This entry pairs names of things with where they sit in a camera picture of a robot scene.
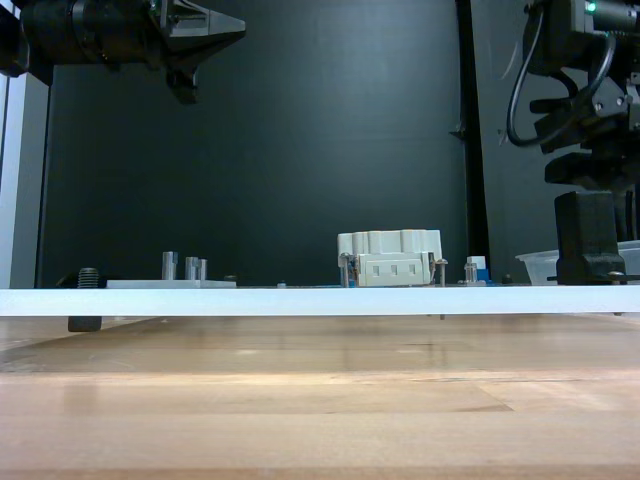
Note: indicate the black threaded bolt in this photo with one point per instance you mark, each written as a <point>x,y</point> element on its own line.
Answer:
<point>88,279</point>

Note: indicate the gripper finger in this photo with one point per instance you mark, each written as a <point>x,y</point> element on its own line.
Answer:
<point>225,25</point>
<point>205,50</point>

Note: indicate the clear plastic tub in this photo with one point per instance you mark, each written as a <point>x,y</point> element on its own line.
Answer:
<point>537,265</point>

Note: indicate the black wall post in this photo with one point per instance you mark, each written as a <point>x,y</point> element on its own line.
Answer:
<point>475,200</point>

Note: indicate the small metal standoff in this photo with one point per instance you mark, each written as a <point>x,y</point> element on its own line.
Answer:
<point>470,272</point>

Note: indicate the white task board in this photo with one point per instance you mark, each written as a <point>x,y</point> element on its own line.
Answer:
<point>320,302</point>

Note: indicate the blue clamp connector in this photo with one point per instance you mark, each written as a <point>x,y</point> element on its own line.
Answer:
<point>353,283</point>

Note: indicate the blue and white connector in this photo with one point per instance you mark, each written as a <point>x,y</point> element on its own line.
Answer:
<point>482,276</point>

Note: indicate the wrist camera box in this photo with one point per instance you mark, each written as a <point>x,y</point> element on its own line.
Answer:
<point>565,130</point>

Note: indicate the grey metal plate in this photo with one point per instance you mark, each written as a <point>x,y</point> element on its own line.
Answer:
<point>150,284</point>

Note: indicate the black USB socket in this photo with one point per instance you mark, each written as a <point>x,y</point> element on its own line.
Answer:
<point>585,225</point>

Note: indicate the beige multi-pin connector housing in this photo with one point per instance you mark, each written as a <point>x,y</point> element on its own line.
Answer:
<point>390,250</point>

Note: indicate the silver metal peg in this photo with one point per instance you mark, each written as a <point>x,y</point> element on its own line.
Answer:
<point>191,267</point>
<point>203,270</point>
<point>170,265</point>

